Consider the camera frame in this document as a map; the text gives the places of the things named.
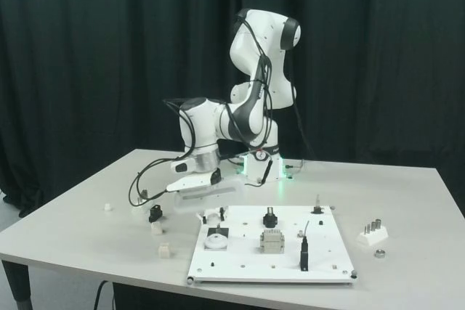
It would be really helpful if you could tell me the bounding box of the dark grey table leg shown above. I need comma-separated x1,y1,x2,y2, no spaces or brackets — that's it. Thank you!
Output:
1,259,31,310

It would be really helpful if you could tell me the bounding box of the black waterproof plug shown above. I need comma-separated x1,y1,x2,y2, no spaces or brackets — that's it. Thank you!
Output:
262,207,279,227

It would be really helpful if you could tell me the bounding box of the black cable behind arm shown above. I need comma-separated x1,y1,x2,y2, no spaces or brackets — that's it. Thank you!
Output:
285,46,317,161

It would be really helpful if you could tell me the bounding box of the white large gear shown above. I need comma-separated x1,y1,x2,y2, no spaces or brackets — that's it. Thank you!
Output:
204,235,229,252

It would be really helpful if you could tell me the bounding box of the white holder with square pegs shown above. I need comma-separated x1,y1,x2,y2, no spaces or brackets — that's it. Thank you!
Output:
130,188,150,216

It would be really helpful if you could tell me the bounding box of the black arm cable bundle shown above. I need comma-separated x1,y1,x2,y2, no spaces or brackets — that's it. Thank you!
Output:
234,10,277,166

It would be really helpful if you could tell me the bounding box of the black curtain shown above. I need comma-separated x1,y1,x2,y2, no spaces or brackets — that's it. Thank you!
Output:
0,0,465,219

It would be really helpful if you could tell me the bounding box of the black floor cable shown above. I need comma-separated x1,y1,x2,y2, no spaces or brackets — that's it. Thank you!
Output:
94,280,110,310

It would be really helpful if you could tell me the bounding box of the black USB plug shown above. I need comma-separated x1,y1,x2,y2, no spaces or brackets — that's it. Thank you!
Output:
299,219,313,272

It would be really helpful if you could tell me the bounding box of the black looped wrist cable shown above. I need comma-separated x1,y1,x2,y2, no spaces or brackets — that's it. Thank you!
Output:
126,155,182,213

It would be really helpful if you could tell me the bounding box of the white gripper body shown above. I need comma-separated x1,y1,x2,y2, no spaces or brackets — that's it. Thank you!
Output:
173,178,246,216

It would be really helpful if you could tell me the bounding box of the black D-SUB plug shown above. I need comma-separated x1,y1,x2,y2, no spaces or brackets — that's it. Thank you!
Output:
147,205,164,223

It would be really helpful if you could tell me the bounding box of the white task board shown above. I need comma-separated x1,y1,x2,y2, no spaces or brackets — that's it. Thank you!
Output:
187,204,356,285

